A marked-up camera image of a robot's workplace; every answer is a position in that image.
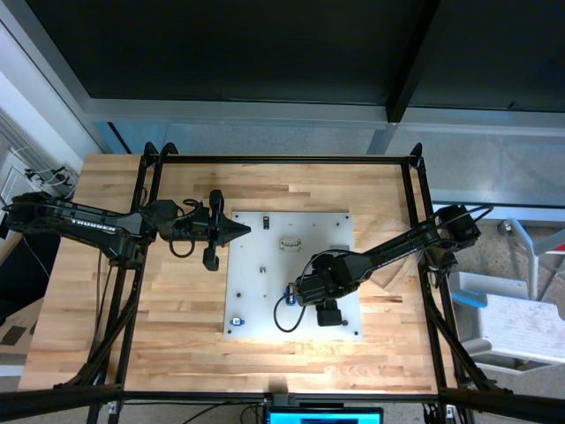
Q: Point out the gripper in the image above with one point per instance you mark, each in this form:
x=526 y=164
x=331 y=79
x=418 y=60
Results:
x=215 y=203
x=315 y=289

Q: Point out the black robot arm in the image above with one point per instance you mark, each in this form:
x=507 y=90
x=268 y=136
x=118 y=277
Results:
x=88 y=221
x=397 y=249

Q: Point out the small black connector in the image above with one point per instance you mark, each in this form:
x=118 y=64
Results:
x=265 y=222

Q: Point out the beige connector housing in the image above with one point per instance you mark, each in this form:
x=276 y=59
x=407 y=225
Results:
x=291 y=245

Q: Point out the white board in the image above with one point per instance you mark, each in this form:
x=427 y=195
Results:
x=256 y=318

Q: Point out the laptop with blue screen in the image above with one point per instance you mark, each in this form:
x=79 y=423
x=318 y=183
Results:
x=324 y=417

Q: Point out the white textured stool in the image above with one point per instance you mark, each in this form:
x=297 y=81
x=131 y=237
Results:
x=521 y=327

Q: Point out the brown cardboard sheet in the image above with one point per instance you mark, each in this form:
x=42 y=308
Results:
x=22 y=322

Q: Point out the black room pillar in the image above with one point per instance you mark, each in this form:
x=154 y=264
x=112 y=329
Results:
x=410 y=66

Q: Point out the blue round clamp mount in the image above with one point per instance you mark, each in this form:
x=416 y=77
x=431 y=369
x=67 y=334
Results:
x=289 y=295

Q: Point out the blue socket mount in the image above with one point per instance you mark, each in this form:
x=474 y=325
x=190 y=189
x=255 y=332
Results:
x=241 y=322

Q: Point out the black table-level camera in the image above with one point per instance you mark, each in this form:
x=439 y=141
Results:
x=280 y=397

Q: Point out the grey metal chair frame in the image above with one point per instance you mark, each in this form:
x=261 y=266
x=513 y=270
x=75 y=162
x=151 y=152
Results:
x=532 y=265

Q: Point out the black metal frame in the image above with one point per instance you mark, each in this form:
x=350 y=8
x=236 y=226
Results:
x=53 y=399

